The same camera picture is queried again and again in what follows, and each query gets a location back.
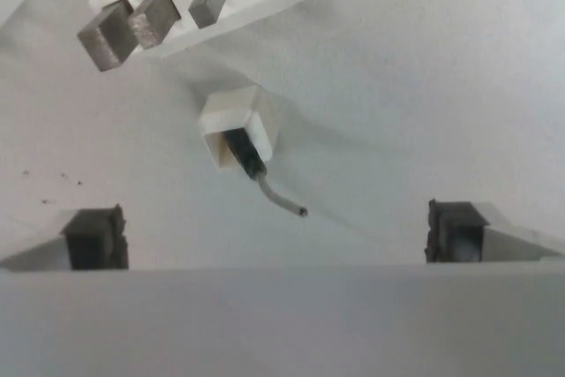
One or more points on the small white plug holder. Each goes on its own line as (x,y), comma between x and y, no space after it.
(261,124)

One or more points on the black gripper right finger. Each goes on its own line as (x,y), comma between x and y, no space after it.
(454,236)

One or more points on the largest metal square peg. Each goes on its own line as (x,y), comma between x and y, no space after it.
(106,39)

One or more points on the large metal square peg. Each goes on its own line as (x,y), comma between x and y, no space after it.
(154,19)

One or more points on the white holder block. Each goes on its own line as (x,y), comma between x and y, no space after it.
(9,8)

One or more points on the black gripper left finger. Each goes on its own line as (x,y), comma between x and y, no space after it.
(95,240)

